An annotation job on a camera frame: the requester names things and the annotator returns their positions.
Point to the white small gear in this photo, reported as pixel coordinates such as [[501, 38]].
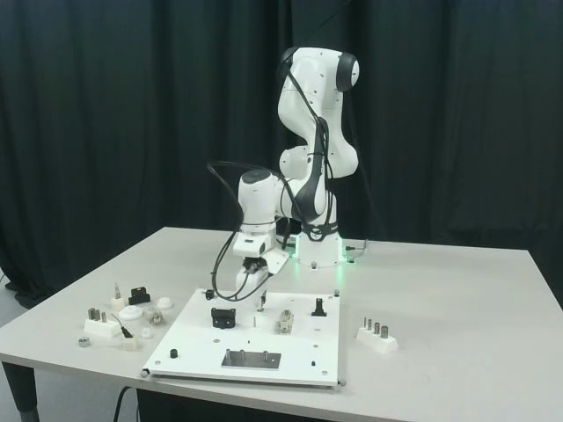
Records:
[[146, 332]]

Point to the white round peg holder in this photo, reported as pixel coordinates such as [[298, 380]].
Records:
[[378, 345]]

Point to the white USB plug holder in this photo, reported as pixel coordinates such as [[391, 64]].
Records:
[[116, 303]]

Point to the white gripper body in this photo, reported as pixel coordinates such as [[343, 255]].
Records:
[[253, 288]]

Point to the black table leg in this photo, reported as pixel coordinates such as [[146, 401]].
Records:
[[19, 391]]

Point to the white Ethernet plug holder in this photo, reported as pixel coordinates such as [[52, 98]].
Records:
[[129, 344]]

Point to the black Ethernet plug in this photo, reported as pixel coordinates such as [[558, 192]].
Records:
[[125, 330]]

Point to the black curtain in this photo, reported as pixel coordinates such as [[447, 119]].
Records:
[[132, 110]]

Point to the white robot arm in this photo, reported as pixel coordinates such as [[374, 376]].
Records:
[[343, 154]]

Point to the black D-SUB plug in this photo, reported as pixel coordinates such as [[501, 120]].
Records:
[[140, 298]]

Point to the metal USB plug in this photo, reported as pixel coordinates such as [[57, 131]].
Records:
[[117, 291]]

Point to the white square peg holder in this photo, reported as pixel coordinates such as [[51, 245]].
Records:
[[103, 330]]

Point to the beige waterproof plug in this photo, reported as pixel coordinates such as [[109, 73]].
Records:
[[154, 317]]

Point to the white task board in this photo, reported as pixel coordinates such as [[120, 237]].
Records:
[[246, 343]]

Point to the metal bolt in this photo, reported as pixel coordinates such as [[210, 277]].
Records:
[[83, 342]]

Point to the white large gear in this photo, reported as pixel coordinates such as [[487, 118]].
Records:
[[130, 313]]

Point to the white medium gear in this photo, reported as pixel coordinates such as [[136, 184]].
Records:
[[165, 303]]

